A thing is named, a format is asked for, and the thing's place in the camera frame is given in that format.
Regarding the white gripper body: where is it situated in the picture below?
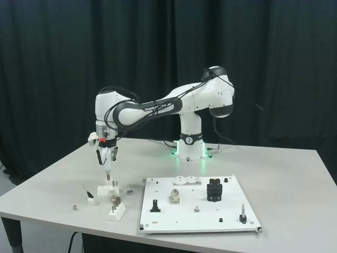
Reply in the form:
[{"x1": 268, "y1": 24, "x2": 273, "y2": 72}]
[{"x1": 101, "y1": 146, "x2": 118, "y2": 170}]

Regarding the white wedge peg holder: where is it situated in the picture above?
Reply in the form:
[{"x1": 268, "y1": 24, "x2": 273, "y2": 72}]
[{"x1": 106, "y1": 204, "x2": 126, "y2": 222}]

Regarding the thin black rod red tag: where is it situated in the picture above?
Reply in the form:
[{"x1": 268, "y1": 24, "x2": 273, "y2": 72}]
[{"x1": 95, "y1": 138, "x2": 107, "y2": 166}]

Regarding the white task board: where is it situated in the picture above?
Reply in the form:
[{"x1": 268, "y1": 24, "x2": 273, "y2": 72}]
[{"x1": 138, "y1": 173, "x2": 263, "y2": 234}]

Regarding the black curtain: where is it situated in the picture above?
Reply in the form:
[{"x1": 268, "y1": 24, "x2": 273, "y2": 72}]
[{"x1": 0, "y1": 0, "x2": 337, "y2": 176}]

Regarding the black D-SUB plug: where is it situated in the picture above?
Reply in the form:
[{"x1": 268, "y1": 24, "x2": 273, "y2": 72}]
[{"x1": 206, "y1": 178, "x2": 223, "y2": 202}]

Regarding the grey table leg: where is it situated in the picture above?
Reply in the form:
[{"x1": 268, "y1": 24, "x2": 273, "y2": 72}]
[{"x1": 1, "y1": 216, "x2": 22, "y2": 253}]

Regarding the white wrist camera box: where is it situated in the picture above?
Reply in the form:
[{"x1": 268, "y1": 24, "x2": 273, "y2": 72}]
[{"x1": 87, "y1": 132, "x2": 101, "y2": 147}]

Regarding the black plug with short cable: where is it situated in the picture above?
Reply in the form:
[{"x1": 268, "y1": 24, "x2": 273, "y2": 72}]
[{"x1": 82, "y1": 182, "x2": 95, "y2": 200}]

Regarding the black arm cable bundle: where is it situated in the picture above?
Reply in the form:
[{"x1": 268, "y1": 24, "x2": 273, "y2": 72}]
[{"x1": 104, "y1": 67, "x2": 235, "y2": 132}]

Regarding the black cable under table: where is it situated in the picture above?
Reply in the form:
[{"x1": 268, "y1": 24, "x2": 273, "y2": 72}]
[{"x1": 68, "y1": 231, "x2": 80, "y2": 253}]

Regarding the black base cable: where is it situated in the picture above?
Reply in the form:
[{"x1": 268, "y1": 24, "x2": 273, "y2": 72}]
[{"x1": 211, "y1": 115, "x2": 236, "y2": 152}]

